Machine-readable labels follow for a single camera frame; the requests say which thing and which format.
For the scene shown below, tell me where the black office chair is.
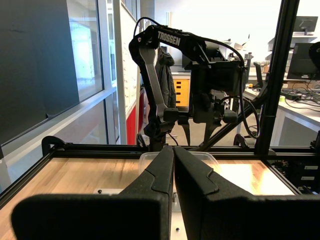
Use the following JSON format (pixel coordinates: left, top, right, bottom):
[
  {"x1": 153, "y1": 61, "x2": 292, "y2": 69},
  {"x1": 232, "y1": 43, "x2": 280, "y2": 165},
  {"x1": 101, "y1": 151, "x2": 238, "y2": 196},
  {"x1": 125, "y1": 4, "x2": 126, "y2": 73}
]
[{"x1": 253, "y1": 61, "x2": 271, "y2": 97}]

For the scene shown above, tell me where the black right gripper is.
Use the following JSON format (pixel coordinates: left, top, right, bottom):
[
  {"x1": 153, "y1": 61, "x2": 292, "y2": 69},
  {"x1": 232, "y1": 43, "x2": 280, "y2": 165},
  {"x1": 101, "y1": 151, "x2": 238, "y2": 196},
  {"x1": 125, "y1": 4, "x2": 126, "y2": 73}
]
[{"x1": 163, "y1": 90, "x2": 239, "y2": 148}]

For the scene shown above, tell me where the dark computer monitor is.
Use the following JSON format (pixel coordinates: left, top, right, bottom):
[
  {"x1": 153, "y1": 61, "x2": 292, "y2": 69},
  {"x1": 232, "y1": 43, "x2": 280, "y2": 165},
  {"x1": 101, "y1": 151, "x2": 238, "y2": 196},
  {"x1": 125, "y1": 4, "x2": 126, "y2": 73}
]
[
  {"x1": 291, "y1": 15, "x2": 319, "y2": 36},
  {"x1": 286, "y1": 42, "x2": 320, "y2": 81}
]

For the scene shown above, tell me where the red cabinet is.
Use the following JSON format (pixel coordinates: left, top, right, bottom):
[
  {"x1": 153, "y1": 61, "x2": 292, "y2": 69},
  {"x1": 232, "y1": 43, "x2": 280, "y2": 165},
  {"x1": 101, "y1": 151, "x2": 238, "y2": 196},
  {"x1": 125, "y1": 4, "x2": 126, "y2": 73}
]
[{"x1": 125, "y1": 88, "x2": 146, "y2": 146}]

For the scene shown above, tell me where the clear plastic tub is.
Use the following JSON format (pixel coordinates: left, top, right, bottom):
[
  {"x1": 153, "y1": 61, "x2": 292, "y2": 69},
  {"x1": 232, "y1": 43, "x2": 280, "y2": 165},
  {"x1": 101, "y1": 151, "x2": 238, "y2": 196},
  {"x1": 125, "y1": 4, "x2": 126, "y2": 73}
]
[{"x1": 138, "y1": 150, "x2": 221, "y2": 179}]

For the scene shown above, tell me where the black electronics box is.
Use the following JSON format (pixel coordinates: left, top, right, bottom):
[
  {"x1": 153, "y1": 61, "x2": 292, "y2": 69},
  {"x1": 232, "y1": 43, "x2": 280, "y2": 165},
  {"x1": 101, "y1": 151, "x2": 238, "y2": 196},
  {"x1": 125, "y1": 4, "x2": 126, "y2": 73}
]
[{"x1": 267, "y1": 159, "x2": 320, "y2": 197}]

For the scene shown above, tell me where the yellow drawer cabinet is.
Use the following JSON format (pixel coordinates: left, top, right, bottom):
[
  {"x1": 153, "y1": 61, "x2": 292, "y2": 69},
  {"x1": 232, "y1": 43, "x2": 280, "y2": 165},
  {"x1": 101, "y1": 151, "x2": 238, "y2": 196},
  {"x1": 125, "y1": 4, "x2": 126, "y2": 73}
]
[{"x1": 172, "y1": 77, "x2": 191, "y2": 113}]

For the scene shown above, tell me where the black hanging jacket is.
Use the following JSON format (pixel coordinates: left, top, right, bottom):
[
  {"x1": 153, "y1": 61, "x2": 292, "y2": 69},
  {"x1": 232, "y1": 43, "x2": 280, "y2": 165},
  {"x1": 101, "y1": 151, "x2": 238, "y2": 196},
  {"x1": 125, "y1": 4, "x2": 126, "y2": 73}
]
[{"x1": 154, "y1": 45, "x2": 177, "y2": 112}]

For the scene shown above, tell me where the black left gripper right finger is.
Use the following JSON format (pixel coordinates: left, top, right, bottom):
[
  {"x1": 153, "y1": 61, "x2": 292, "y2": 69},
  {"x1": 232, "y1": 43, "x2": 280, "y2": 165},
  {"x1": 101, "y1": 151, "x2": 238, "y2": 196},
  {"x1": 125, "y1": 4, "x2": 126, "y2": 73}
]
[{"x1": 174, "y1": 146, "x2": 320, "y2": 240}]

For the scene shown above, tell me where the black right gripper cable loop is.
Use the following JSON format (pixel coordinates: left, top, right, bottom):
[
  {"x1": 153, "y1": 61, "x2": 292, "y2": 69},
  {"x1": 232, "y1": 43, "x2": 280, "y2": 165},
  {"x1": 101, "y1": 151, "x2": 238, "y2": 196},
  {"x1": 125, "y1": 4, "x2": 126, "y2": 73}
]
[{"x1": 217, "y1": 59, "x2": 262, "y2": 140}]

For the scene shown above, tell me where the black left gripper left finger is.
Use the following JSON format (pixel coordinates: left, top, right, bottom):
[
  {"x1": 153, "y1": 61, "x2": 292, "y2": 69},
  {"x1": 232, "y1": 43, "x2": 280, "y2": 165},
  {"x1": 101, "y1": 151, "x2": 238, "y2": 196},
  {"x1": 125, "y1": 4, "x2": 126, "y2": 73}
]
[{"x1": 11, "y1": 145, "x2": 175, "y2": 240}]

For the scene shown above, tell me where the black aluminium frame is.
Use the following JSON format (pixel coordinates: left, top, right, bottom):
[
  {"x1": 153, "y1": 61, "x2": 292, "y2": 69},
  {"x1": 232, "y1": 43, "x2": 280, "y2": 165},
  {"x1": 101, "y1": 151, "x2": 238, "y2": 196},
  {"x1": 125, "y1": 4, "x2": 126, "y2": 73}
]
[{"x1": 0, "y1": 0, "x2": 320, "y2": 213}]

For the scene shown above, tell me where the white office desk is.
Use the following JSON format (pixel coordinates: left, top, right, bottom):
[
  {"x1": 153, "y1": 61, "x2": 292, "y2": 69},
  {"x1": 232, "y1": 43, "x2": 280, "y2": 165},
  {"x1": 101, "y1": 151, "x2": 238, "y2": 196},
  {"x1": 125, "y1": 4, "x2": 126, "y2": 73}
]
[{"x1": 271, "y1": 99, "x2": 320, "y2": 147}]

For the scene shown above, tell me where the black right elbow cable loop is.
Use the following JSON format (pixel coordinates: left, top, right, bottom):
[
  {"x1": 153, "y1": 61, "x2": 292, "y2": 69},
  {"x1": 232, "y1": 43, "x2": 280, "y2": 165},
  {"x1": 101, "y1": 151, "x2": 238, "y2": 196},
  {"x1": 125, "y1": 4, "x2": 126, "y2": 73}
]
[{"x1": 133, "y1": 16, "x2": 162, "y2": 36}]

